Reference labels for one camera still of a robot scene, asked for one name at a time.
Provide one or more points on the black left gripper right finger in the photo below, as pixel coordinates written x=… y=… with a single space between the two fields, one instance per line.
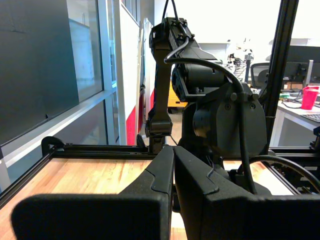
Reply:
x=237 y=217

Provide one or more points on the black aluminium frame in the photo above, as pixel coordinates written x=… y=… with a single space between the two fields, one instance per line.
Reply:
x=280 y=75

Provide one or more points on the red cup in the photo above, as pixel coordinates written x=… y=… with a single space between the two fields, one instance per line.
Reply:
x=309 y=98

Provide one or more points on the yellow cabinet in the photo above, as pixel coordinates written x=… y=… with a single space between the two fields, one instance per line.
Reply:
x=175 y=100

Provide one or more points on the white desk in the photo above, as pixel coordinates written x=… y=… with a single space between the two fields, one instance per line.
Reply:
x=295 y=125

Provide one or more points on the black keyboard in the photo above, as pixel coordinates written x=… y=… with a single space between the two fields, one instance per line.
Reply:
x=312 y=117

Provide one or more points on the black computer monitor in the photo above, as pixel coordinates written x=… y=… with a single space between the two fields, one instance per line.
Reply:
x=300 y=57

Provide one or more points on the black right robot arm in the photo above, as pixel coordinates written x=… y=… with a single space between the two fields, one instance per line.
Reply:
x=225 y=120

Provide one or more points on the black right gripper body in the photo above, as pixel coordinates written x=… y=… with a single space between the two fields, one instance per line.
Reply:
x=240 y=178

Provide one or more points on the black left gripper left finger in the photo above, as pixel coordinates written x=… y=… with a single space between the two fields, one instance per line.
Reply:
x=100 y=217

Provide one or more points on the grey office chair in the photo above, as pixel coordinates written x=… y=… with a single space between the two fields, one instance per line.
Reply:
x=257 y=75

